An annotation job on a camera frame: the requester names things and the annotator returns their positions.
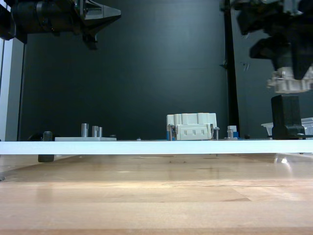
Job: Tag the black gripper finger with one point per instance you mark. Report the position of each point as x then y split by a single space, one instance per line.
302 66
97 24
283 63
110 12

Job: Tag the beige HAN10E connector insert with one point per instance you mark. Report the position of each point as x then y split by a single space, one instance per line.
286 85

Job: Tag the small black connector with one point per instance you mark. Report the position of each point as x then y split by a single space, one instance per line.
286 117

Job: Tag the beige HAN10E hub base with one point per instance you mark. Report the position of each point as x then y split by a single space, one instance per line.
193 132

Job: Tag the clear plastic tub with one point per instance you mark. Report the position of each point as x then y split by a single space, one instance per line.
309 124

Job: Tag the small blue socket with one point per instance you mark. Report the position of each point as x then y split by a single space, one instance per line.
235 134

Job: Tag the grey metal block with pegs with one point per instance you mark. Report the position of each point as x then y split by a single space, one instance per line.
73 139

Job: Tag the black board screw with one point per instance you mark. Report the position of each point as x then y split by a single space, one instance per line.
48 136

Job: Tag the white mounting board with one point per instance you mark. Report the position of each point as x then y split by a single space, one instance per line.
156 148

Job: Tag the black wall pillar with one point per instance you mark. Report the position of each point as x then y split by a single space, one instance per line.
231 73

